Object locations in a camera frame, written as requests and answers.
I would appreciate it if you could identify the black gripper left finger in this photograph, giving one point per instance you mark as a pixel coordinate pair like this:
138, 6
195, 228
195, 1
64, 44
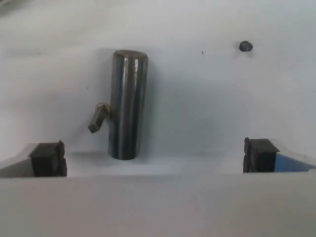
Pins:
47, 160

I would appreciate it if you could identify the thick metal round peg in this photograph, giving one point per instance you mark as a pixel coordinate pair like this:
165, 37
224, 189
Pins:
128, 106

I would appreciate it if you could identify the thin metal round peg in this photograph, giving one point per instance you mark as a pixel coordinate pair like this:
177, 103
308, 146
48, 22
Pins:
97, 118

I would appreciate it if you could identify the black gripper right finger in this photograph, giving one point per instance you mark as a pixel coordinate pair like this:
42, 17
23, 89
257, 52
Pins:
259, 158

